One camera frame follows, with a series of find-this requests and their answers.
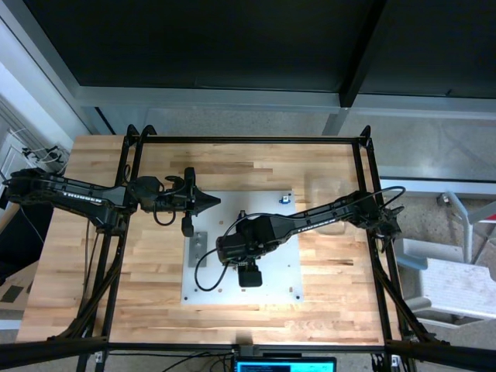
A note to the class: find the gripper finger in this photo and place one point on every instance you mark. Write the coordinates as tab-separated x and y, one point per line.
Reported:
203	205
203	197

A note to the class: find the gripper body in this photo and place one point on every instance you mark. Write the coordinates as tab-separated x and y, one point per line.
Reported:
188	201
265	255

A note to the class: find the grey HAN10-E connector insert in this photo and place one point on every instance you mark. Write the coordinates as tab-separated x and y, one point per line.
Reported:
242	264

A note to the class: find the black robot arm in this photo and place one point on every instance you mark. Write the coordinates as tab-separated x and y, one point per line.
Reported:
77	195
317	221

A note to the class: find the white mounting board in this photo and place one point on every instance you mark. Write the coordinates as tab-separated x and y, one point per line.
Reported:
279	279

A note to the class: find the grey metal plate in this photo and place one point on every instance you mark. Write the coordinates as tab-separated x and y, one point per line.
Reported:
192	242

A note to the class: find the small blue white socket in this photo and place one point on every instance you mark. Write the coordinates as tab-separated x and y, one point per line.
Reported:
284	200

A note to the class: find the clear plastic tub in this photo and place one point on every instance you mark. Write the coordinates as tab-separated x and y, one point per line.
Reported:
325	190

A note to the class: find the screen with blue edge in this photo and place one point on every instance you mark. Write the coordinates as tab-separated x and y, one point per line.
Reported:
283	366

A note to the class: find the white plastic step stool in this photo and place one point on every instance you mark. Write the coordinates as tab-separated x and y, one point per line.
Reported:
457	286

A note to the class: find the grey metal stand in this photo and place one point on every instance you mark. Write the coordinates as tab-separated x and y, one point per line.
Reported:
467	236

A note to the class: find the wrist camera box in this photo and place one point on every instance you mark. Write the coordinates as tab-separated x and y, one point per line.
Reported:
250	277

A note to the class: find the black aluminium frame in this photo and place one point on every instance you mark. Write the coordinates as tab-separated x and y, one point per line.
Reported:
248	140

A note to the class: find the black fixed camera box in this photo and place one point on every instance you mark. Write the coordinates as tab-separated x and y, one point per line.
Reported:
245	348

